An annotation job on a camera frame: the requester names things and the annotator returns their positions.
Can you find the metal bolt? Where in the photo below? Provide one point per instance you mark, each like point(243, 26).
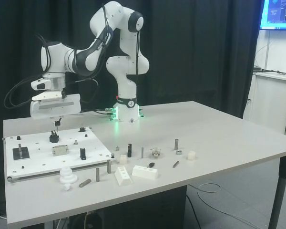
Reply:
point(179, 152)

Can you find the dark metal peg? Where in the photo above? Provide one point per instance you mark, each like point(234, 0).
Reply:
point(176, 164)

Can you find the small white holder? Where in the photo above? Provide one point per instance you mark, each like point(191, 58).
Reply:
point(191, 155)

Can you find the long white peg holder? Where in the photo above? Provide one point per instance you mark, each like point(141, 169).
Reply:
point(145, 173)

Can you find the black rectangular plug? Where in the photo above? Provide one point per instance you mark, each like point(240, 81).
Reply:
point(129, 149)

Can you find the thin metal square peg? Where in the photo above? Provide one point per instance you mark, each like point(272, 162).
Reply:
point(142, 152)

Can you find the small white plastic part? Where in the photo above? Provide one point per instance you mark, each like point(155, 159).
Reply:
point(66, 188)

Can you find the black table leg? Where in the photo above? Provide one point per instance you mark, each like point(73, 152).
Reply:
point(280, 186)

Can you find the black USB plug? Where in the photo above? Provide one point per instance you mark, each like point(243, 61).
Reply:
point(151, 164)

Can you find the white cabinet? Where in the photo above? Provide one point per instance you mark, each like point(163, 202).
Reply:
point(269, 105)

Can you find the small white camera box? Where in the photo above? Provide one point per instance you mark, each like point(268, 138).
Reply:
point(39, 84)

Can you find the small metal connector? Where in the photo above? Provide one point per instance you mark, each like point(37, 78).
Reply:
point(118, 148)

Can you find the black curtain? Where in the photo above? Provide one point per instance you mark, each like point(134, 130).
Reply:
point(205, 59)

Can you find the white medium gear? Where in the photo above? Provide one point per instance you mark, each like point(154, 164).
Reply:
point(67, 174)

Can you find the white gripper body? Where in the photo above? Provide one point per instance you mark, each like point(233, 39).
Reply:
point(54, 110)

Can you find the white task board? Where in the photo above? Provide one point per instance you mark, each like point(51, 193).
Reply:
point(62, 163)

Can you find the white peg holder with holes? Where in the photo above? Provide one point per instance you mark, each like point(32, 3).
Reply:
point(124, 179)

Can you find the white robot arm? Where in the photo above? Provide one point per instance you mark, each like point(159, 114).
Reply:
point(120, 78)

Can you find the blue screen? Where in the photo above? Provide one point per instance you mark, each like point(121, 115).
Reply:
point(278, 14)

